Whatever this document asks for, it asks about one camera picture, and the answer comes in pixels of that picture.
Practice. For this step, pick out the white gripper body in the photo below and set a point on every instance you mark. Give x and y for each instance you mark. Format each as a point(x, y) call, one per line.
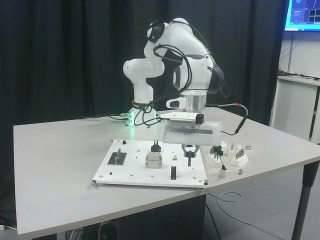
point(200, 137)

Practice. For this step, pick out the small metal bolt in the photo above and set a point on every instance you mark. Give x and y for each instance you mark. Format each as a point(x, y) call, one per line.
point(241, 172)

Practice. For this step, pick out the white small plug holder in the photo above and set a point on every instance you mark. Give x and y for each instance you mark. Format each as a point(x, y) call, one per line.
point(224, 174)

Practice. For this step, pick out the white small square holder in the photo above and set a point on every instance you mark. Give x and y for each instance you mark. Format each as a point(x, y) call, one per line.
point(231, 152)

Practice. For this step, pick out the white long peg holder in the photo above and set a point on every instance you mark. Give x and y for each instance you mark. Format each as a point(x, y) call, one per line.
point(212, 162)

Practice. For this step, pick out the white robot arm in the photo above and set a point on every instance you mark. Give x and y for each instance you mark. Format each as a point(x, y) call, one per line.
point(190, 67)

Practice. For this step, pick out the dark grey table leg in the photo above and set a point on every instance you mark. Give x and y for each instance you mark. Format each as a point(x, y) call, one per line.
point(306, 200)

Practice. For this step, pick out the black D-SUB plug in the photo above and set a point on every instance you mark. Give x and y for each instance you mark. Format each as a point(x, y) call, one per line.
point(217, 150)

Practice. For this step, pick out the white cabinet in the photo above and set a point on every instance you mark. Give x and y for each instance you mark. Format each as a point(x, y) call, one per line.
point(295, 107)

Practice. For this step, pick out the small white round cap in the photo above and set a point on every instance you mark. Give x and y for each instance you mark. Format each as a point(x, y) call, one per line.
point(239, 147)

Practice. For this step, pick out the metal round peg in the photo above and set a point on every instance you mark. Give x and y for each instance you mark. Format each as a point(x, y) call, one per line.
point(237, 156)

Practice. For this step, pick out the black curtain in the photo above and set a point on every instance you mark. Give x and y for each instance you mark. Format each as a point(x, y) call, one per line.
point(50, 37)

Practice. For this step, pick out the white task board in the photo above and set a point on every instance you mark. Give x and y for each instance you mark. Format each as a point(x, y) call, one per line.
point(140, 175)

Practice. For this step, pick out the white large gear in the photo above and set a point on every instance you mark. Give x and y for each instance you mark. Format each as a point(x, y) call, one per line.
point(223, 145)

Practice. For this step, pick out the blue screen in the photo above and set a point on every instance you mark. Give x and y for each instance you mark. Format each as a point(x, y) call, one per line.
point(303, 15)

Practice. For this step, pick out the metal square peg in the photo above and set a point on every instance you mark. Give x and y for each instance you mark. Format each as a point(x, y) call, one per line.
point(242, 153)
point(189, 161)

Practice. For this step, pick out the pointed metal peg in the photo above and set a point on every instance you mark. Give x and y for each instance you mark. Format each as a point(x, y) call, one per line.
point(232, 146)

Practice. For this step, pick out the white stepped peg holder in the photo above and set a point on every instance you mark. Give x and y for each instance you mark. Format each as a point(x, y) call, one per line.
point(240, 162)

